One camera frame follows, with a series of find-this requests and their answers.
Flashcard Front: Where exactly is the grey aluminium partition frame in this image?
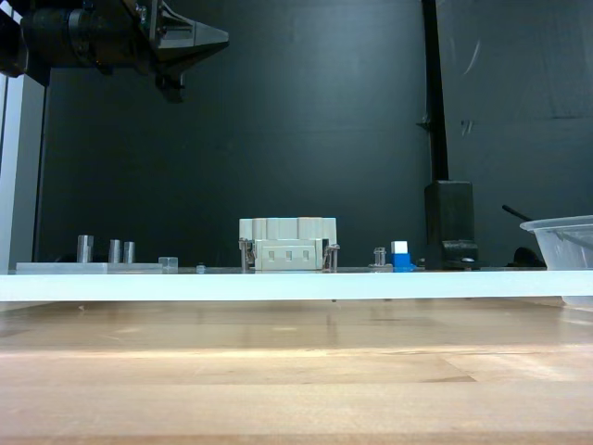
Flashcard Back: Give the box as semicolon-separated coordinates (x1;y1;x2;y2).
0;73;46;273

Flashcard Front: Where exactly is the black USB hub socket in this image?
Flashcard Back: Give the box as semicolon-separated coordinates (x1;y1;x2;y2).
424;179;479;271

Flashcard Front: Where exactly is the small black dome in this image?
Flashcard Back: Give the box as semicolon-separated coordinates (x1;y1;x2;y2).
512;248;541;269

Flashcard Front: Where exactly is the clear plastic tub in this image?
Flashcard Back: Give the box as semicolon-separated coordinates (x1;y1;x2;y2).
518;215;593;307

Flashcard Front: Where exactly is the white mounting board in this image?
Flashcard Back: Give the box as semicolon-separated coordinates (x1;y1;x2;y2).
0;266;593;302

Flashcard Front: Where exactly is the beige connector housing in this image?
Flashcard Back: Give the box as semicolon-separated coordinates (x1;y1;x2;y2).
238;216;342;273

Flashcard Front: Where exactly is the blue holder with white cube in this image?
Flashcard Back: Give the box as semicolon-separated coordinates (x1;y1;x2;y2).
388;239;416;272

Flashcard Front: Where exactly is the grey metal plate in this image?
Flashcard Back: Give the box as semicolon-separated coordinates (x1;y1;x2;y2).
16;261;163;275

